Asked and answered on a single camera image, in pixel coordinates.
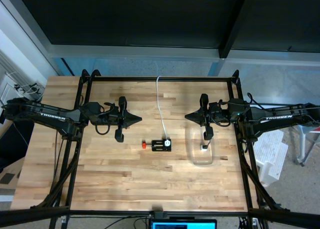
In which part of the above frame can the clear plastic tub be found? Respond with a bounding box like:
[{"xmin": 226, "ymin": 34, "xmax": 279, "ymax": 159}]
[{"xmin": 185, "ymin": 125, "xmax": 219, "ymax": 168}]

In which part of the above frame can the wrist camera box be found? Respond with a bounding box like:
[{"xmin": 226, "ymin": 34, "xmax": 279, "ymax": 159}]
[
  {"xmin": 229, "ymin": 98, "xmax": 248, "ymax": 122},
  {"xmin": 79, "ymin": 101, "xmax": 104, "ymax": 124}
]

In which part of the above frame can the black aluminium frame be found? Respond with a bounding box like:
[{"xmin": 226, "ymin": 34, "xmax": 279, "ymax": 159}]
[{"xmin": 0, "ymin": 68, "xmax": 320, "ymax": 229}]

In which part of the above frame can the grey metal stand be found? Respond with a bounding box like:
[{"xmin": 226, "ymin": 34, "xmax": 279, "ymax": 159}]
[{"xmin": 289, "ymin": 125, "xmax": 320, "ymax": 167}]

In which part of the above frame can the black table-level camera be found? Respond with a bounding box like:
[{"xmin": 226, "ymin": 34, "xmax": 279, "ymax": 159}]
[{"xmin": 149, "ymin": 209, "xmax": 168, "ymax": 219}]

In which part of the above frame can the laptop screen with blue edge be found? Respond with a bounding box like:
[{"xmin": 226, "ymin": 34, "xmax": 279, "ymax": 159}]
[{"xmin": 149, "ymin": 218, "xmax": 218, "ymax": 229}]

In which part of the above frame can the white power cord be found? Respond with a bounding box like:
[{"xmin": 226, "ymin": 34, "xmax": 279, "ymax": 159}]
[{"xmin": 155, "ymin": 75, "xmax": 169, "ymax": 140}]

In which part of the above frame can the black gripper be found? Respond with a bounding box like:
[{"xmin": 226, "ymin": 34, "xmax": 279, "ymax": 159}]
[
  {"xmin": 106, "ymin": 96, "xmax": 143, "ymax": 143},
  {"xmin": 184, "ymin": 93, "xmax": 226, "ymax": 141}
]

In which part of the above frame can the black plug with braided cable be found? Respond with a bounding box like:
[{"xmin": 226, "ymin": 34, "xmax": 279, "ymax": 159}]
[{"xmin": 200, "ymin": 138, "xmax": 213, "ymax": 150}]

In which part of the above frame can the black foam pad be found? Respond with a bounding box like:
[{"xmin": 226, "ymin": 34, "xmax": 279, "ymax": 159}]
[{"xmin": 0, "ymin": 172, "xmax": 15, "ymax": 185}]

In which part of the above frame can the black and white cable bundle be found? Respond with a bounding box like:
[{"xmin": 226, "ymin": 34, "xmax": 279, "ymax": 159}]
[{"xmin": 13, "ymin": 82, "xmax": 42, "ymax": 95}]

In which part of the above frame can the black vise with red knob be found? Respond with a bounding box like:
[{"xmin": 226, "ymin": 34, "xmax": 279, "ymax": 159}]
[{"xmin": 141, "ymin": 138, "xmax": 173, "ymax": 153}]

